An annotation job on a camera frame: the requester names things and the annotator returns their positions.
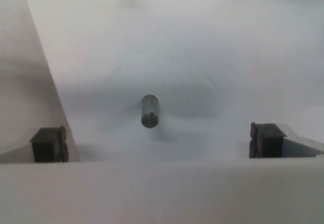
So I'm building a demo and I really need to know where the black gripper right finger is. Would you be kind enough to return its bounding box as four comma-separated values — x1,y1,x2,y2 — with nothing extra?
249,121,324,159

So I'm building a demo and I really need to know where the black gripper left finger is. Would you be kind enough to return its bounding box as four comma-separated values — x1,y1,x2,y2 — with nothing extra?
0,125,70,163

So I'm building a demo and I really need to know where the metal round peg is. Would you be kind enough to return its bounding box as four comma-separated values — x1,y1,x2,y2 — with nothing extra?
140,94,160,129

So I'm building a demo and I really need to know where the white task board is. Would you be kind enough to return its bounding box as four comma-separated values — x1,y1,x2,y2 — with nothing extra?
19,0,324,164

